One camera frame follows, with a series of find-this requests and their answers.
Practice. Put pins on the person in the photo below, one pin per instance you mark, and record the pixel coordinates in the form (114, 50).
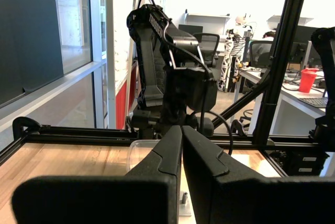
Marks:
(269, 35)

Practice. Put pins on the small black monitor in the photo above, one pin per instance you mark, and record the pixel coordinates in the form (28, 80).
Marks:
(189, 29)

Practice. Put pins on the small grey metal peg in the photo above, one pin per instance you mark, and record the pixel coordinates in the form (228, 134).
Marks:
(185, 197)

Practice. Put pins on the red partition panel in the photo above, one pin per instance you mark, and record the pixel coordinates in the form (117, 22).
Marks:
(121, 103)

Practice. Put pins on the black table frame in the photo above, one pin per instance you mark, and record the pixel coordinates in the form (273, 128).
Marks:
(78, 132)

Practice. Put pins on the black keyboard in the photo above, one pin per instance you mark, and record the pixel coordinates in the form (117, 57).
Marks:
(314, 101)

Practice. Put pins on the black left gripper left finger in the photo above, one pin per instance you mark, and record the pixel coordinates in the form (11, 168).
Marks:
(104, 197)

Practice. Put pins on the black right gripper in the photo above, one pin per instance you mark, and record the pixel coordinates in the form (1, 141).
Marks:
(206, 127)

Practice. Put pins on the red plastic bucket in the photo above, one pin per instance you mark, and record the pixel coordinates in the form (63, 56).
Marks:
(307, 81)

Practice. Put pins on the black office chair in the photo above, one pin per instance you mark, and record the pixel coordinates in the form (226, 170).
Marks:
(257, 51)
(209, 43)

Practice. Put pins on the black labelled electronics box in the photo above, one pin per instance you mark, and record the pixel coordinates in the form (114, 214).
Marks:
(308, 163)

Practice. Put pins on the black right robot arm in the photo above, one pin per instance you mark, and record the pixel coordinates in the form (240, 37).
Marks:
(149, 64)

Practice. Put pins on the black curved frame clamp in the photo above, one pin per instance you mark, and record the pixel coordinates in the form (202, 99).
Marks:
(236, 124)
(24, 122)

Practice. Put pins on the grey metal block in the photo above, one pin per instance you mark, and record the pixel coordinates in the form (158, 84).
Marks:
(186, 209)

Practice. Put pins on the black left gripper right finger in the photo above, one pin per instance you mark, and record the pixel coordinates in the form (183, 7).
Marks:
(261, 200)

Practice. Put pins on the white wall shelf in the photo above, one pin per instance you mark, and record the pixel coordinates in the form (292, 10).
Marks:
(206, 17)
(307, 20)

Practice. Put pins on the clear plastic tub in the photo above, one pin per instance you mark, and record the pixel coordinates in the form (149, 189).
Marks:
(138, 153)

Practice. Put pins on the large black monitor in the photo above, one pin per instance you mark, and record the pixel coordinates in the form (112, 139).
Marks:
(303, 40)

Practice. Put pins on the black background robot arm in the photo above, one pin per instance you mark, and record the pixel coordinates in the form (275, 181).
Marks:
(324, 77)

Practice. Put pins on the white office desk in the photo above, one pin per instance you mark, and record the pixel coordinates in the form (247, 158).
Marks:
(290, 94)

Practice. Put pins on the white humanoid robot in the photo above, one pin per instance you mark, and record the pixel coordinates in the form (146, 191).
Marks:
(230, 59)

